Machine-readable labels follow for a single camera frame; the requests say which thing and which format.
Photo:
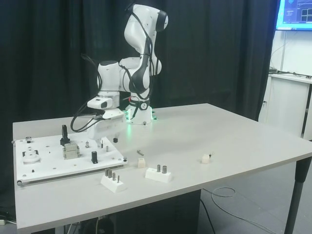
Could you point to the black USB plug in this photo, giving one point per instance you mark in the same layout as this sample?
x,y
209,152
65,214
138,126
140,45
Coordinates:
x,y
94,157

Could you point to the white round peg holder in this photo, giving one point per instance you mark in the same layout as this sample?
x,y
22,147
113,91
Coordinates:
x,y
158,176

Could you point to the small white plug holder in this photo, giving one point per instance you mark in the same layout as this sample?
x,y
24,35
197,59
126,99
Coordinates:
x,y
205,159

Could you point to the metal BNC plug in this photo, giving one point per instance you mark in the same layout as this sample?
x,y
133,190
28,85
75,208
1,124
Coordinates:
x,y
28,139

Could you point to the medium metal square peg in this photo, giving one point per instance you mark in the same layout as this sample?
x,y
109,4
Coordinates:
x,y
113,175

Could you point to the black curtain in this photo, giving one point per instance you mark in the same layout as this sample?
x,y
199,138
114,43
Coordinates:
x,y
48,61

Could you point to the white task board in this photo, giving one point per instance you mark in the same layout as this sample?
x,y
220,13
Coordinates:
x,y
73,168

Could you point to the large metal round peg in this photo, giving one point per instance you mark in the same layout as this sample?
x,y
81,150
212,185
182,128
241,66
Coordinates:
x,y
164,169

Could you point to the white large gear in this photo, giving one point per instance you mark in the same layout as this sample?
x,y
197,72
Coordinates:
x,y
31,160

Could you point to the large metal square peg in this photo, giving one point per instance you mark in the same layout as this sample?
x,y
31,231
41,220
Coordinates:
x,y
107,172

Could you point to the metal waterproof plug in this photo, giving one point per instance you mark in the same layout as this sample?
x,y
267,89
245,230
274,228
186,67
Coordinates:
x,y
87,144

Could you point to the blue screen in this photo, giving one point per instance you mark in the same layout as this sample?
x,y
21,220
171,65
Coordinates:
x,y
295,14

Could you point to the white cabinet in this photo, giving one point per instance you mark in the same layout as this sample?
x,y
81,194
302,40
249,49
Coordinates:
x,y
285,104

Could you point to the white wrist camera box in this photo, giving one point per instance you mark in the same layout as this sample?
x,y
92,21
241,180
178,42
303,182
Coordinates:
x,y
98,103

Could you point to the metal bolt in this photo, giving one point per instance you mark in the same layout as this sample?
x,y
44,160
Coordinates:
x,y
140,152

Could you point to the white square peg holder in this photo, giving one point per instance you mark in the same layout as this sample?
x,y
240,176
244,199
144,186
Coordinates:
x,y
113,184

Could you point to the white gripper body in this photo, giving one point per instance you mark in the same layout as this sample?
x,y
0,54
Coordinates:
x,y
104,129

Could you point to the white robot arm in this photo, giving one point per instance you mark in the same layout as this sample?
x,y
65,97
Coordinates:
x,y
135,31

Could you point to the black table leg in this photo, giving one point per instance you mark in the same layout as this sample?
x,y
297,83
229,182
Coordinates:
x,y
296,190

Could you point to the small white cube holder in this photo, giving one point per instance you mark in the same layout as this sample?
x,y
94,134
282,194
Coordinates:
x,y
141,162

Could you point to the medium metal round peg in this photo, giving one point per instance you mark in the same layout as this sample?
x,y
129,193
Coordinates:
x,y
158,168

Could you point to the white medium gear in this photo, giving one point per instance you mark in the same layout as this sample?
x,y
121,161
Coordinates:
x,y
31,152

